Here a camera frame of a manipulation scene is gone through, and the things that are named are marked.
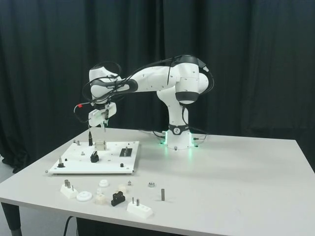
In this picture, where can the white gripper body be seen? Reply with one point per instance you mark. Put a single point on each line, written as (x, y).
(98, 116)

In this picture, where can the metal round peg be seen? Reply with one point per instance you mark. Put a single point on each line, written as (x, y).
(104, 129)

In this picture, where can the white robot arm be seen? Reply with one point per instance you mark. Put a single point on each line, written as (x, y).
(152, 78)

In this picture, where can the white peg holder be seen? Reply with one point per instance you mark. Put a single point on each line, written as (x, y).
(139, 210)
(69, 193)

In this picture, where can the dark large round peg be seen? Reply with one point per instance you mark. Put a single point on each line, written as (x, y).
(163, 195)

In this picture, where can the white task board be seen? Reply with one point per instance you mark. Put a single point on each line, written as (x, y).
(108, 162)

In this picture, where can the white medium gear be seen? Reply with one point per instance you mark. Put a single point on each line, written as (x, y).
(104, 184)

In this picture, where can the white small gear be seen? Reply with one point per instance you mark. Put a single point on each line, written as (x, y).
(99, 191)

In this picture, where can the cream square open holder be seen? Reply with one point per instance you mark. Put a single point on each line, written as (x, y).
(122, 188)

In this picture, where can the white large gear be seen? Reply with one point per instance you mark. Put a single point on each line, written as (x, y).
(84, 196)

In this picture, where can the cream holder block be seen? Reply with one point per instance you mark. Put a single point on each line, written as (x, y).
(101, 200)

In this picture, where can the black D-SUB plug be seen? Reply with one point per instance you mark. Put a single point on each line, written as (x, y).
(118, 198)

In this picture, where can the metal bolt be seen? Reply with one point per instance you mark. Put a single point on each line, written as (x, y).
(150, 184)

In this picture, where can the black curtain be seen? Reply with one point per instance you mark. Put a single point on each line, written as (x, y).
(49, 49)

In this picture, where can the black table leg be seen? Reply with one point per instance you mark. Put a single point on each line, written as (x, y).
(11, 218)

